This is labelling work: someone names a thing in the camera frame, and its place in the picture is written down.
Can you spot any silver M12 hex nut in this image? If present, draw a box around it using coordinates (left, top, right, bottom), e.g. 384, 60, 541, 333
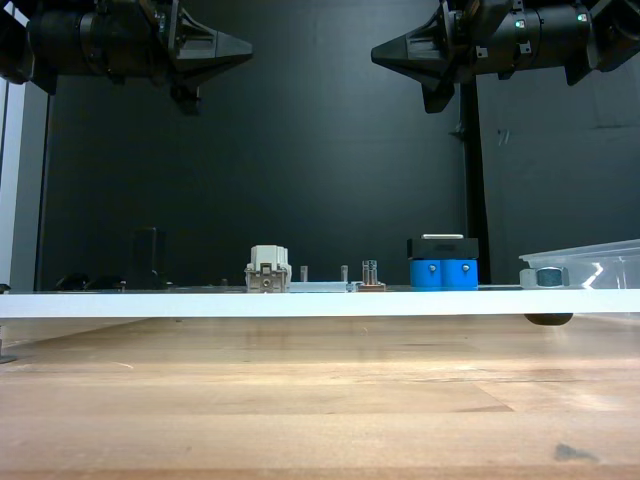
518, 266, 571, 290

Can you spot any black D-sub connector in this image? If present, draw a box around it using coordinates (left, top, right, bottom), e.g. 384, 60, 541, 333
406, 232, 480, 261

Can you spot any blue socket holder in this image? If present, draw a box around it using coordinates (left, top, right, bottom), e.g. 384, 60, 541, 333
409, 257, 480, 290

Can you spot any small metal connector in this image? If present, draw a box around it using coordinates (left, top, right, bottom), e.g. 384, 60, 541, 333
355, 258, 386, 292

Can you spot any grey connector housing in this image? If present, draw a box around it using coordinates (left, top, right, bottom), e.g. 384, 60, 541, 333
243, 244, 294, 294

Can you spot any white plastic task board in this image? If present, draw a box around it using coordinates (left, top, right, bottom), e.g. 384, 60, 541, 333
0, 285, 640, 319

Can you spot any aluminium clamp block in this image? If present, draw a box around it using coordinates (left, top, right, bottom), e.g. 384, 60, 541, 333
288, 280, 359, 294

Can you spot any clear plastic tub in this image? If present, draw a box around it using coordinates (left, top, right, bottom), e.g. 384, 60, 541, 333
518, 238, 640, 291

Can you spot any black wall pillar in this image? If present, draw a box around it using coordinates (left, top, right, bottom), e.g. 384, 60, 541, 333
458, 82, 490, 287

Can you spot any grey window frame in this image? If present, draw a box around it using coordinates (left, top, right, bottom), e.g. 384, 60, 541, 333
0, 77, 51, 292

